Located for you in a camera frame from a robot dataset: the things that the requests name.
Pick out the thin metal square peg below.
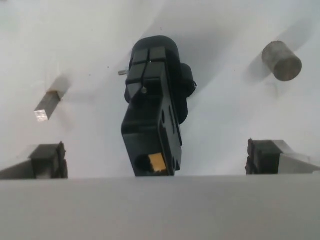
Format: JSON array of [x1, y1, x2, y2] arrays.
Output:
[[33, 76, 73, 124]]

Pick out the metal round peg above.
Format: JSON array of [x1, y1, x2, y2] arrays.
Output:
[[261, 40, 303, 83]]

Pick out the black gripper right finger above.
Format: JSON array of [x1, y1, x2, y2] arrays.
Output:
[[245, 137, 320, 176]]

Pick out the white task board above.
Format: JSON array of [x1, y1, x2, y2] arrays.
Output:
[[0, 0, 320, 180]]

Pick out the black D-SUB plug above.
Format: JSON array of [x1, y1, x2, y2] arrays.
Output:
[[121, 34, 199, 178]]

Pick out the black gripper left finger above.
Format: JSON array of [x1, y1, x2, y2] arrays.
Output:
[[0, 141, 69, 181]]

